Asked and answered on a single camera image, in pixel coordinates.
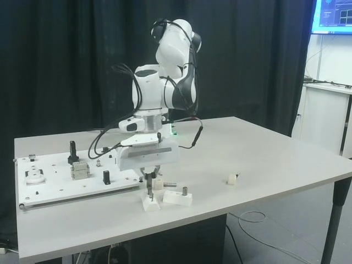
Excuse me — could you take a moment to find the grey floor cable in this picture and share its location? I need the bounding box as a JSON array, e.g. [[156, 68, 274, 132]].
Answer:
[[225, 210, 325, 264]]

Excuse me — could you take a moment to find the black D-SUB plug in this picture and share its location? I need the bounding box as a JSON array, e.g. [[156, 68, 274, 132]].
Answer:
[[67, 140, 80, 166]]

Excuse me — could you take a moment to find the black table leg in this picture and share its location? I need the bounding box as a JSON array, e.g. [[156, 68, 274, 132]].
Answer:
[[321, 180, 347, 264]]

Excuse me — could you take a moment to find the grey metal connector block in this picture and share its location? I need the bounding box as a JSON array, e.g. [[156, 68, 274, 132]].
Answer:
[[71, 162, 91, 181]]

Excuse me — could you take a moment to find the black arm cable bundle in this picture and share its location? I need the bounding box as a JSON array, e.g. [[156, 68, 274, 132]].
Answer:
[[111, 18, 200, 122]]

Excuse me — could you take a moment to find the flat white mounting plate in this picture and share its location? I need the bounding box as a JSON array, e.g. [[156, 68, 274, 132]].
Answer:
[[120, 133, 161, 147]]

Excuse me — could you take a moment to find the white square peg holder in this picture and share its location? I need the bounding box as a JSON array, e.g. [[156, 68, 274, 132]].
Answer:
[[141, 192, 161, 212]]

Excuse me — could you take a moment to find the white round peg holder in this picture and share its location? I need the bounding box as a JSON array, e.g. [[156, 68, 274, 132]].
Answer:
[[162, 190, 193, 207]]

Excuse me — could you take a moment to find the black curtain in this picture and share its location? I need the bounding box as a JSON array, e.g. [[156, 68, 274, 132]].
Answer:
[[0, 0, 317, 248]]

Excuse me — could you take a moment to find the white task board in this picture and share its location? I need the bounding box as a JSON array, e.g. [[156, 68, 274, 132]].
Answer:
[[13, 150, 145, 212]]

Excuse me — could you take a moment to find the blue screen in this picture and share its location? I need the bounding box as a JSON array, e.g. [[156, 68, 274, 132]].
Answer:
[[312, 0, 352, 35]]

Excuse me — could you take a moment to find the white large gear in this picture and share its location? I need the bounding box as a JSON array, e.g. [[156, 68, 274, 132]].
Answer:
[[26, 175, 47, 188]]

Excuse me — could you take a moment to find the white cabinet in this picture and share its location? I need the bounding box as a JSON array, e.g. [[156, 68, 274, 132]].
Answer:
[[291, 81, 352, 159]]

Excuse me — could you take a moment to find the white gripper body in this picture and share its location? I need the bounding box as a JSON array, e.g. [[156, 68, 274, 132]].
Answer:
[[114, 137, 181, 173]]

